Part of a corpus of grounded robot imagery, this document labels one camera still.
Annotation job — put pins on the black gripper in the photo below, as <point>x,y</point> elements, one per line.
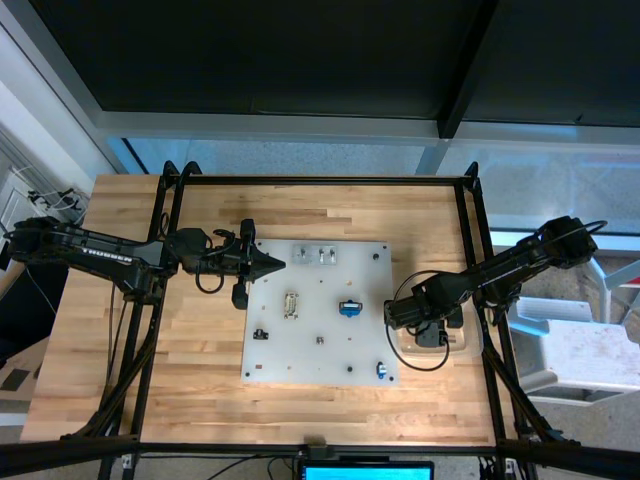
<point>430,339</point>
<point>235,260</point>

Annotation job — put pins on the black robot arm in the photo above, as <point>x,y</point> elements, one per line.
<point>107,255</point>
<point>480,280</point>

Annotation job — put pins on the clear plastic tub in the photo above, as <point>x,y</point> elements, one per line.
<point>467,345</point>

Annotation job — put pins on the small silver toggle plate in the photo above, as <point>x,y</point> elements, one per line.
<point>301,255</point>

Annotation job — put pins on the beige connector housing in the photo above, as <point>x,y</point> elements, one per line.
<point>291,306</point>

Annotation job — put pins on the small blue connector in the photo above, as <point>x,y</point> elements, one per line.
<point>380,370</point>

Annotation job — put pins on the small black clamp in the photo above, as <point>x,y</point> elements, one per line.
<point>261,335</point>

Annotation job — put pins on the white plastic board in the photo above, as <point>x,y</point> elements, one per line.
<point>300,360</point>

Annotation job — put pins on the blue laptop screen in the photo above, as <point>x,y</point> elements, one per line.
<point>365,472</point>

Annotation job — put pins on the white plastic chair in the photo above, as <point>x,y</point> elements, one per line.
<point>590,350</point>

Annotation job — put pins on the dark glass window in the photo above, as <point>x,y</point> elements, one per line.
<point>250,50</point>

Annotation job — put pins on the cardboard box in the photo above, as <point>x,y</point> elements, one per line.
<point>25,365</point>

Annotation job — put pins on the black metal frame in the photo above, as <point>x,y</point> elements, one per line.
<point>320,180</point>

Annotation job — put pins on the black table level camera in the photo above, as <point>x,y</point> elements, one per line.
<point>320,451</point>

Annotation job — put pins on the grey metal chair frame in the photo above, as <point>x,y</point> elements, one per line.
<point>606,300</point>

